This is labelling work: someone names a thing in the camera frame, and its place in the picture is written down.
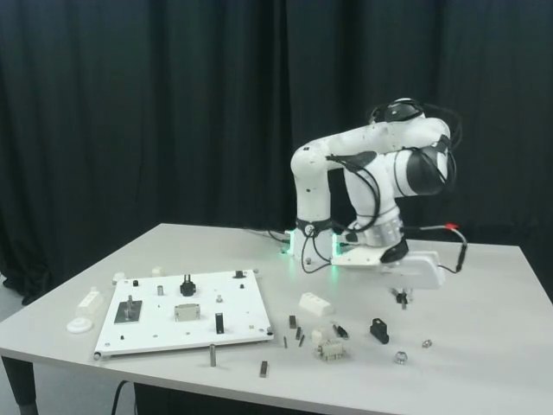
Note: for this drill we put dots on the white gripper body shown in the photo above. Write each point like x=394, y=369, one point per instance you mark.
x=421, y=270

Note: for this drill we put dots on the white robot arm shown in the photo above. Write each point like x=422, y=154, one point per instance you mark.
x=345, y=142

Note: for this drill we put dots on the black Ethernet plug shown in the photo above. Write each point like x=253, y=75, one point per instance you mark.
x=342, y=332

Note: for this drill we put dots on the black D-SUB plug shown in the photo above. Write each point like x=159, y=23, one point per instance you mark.
x=379, y=332

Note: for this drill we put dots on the metal bolt nut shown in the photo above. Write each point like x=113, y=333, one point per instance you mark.
x=399, y=357

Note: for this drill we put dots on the long white holder with holes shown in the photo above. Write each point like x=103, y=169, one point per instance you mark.
x=90, y=304
x=315, y=304

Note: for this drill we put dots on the beige waterproof plug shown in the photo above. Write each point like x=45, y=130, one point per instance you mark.
x=330, y=349

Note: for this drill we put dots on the small white plug holder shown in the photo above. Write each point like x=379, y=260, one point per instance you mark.
x=317, y=336

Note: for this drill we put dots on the dark metal square peg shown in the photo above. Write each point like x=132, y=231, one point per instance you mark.
x=293, y=321

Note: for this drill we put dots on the large metal square peg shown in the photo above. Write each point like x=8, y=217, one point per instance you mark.
x=263, y=370

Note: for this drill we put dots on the thick metal round peg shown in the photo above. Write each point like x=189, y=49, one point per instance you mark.
x=212, y=355

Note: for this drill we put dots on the white task board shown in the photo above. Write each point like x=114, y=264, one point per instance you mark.
x=164, y=333

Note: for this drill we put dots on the small white block holder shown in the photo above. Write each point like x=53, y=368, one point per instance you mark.
x=158, y=272

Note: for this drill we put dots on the black cabinet under table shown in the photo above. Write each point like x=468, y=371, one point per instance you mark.
x=181, y=404

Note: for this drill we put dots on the white large gear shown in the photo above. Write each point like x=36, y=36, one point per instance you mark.
x=78, y=326

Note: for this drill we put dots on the black curtains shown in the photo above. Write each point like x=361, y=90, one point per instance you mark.
x=129, y=108

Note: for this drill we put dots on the dark table leg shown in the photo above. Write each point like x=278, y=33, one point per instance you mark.
x=21, y=389

